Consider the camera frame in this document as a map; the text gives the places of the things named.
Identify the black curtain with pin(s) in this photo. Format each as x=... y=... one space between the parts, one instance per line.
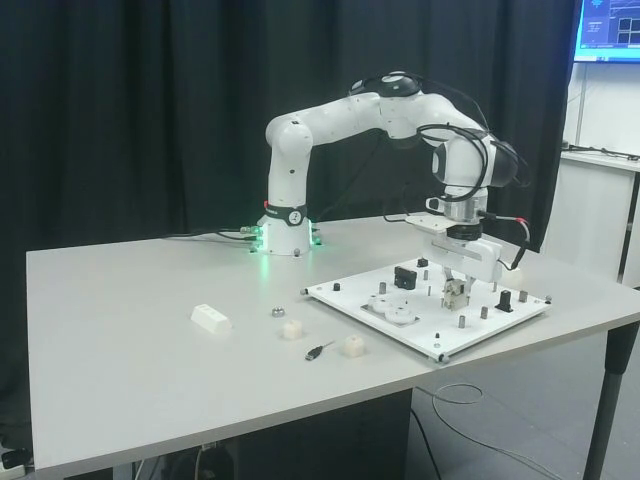
x=125 y=100

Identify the black D-SUB plug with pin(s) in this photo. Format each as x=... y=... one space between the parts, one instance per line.
x=405 y=278

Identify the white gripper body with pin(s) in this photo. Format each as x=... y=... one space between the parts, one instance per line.
x=480 y=260

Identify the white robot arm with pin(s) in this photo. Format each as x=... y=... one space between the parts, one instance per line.
x=290 y=150

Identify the white medium gear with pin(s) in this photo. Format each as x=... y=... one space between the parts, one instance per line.
x=377 y=303

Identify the white cabinet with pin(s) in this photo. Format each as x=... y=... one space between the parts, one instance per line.
x=590 y=215

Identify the grey waterproof plug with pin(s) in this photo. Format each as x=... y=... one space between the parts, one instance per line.
x=454 y=299

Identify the dark table leg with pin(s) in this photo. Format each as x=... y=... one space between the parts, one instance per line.
x=612 y=400

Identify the metal square peg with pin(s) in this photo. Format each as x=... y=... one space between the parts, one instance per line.
x=484 y=313
x=523 y=296

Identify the white large gear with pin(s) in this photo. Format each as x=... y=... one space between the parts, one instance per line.
x=400 y=316

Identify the white task board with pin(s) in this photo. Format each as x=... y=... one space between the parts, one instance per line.
x=350 y=300

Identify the metal bolt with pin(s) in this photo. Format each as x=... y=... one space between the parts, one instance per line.
x=278 y=312

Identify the metal large round peg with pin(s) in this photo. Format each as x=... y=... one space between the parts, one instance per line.
x=462 y=321

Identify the white long holder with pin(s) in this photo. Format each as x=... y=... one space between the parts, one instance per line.
x=210 y=319
x=514 y=276

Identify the white small holder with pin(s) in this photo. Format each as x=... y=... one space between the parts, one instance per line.
x=354 y=346
x=293 y=331

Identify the white power strip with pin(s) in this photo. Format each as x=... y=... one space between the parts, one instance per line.
x=10 y=471

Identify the blue screen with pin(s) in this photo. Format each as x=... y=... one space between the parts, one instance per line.
x=610 y=30

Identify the black USB plug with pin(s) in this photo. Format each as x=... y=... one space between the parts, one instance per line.
x=314 y=353

